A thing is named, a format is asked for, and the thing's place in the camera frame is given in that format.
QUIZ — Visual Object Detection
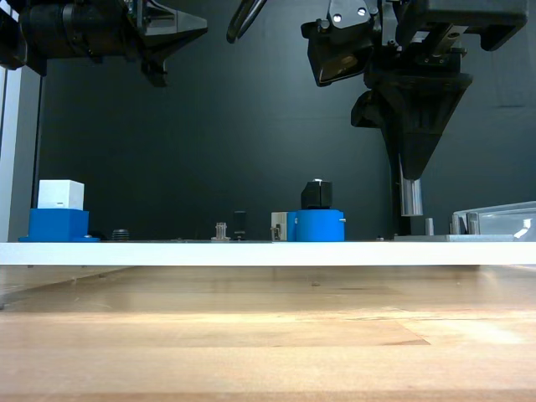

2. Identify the metal 16mm cylinder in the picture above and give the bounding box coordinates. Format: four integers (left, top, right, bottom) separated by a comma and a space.
399, 153, 423, 218

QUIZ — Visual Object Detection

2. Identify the white taskboard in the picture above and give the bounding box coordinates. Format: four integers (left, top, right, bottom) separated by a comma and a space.
0, 234, 536, 269

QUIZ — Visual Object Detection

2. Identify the black D-sub connector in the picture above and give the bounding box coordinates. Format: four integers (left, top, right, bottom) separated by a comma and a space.
300, 178, 334, 210

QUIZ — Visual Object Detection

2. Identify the clear plastic tub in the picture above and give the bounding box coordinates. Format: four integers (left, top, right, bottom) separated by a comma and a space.
453, 201, 536, 242

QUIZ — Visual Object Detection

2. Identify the beige rectangular connector housing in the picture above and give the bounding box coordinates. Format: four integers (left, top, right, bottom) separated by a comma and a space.
271, 211, 299, 243

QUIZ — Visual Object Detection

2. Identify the white block connector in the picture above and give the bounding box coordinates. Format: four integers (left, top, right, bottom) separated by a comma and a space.
37, 178, 85, 211

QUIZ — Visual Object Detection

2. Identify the small blue holder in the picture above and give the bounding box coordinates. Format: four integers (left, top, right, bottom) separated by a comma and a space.
18, 208, 102, 244

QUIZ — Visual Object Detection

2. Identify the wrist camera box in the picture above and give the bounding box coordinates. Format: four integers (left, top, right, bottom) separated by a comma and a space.
301, 0, 374, 88

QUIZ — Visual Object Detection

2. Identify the blue connector mount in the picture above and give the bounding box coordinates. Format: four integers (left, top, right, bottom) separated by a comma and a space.
287, 208, 347, 243

